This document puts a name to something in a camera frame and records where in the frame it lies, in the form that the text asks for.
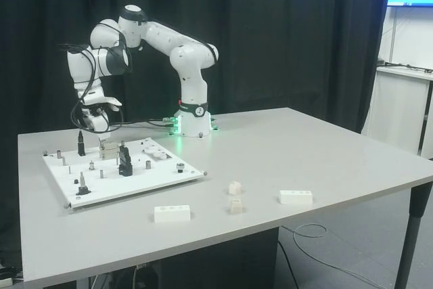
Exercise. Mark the metal knurled bolt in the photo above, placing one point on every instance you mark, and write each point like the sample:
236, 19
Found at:
180, 168

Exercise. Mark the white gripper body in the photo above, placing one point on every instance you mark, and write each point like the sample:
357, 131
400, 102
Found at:
99, 123

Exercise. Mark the dark thick metal peg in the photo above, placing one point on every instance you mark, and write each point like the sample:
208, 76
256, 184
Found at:
147, 164

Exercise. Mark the white cabinet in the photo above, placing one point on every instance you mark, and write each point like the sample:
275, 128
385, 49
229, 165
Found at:
399, 109

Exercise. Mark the black curtain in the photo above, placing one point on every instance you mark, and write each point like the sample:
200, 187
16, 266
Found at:
270, 32

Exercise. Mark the white round-hole peg holder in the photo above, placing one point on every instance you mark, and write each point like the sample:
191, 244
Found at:
172, 215

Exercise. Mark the black metal-tipped plug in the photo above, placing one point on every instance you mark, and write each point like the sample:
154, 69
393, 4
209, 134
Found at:
82, 187

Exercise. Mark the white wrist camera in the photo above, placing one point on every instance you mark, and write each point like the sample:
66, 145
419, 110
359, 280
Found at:
91, 96

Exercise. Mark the white task board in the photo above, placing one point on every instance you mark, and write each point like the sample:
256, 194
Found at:
111, 187

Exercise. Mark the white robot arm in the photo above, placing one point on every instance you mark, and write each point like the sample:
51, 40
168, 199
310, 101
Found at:
189, 65

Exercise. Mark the tall metal round peg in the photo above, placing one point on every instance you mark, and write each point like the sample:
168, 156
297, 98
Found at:
59, 154

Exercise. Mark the small white plug holder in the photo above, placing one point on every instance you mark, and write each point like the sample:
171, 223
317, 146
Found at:
236, 207
235, 188

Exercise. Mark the black box under table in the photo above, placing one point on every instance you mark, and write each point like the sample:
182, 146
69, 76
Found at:
203, 262

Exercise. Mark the white square-hole peg holder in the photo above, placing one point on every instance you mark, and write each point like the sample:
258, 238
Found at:
295, 198

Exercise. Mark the metal BNC plug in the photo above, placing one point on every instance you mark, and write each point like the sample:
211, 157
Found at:
91, 166

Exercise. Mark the dark grey table leg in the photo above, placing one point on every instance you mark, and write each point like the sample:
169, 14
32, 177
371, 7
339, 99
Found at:
411, 235

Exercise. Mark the thin metal round peg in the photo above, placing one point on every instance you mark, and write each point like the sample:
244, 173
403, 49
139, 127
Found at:
101, 174

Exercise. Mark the white flat mounting plate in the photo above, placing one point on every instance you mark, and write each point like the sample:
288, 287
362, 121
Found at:
110, 103

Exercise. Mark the white gear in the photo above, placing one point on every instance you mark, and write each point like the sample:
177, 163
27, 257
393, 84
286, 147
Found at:
149, 150
162, 157

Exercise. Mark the grey connector block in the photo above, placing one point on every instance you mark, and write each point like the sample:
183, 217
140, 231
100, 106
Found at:
108, 152

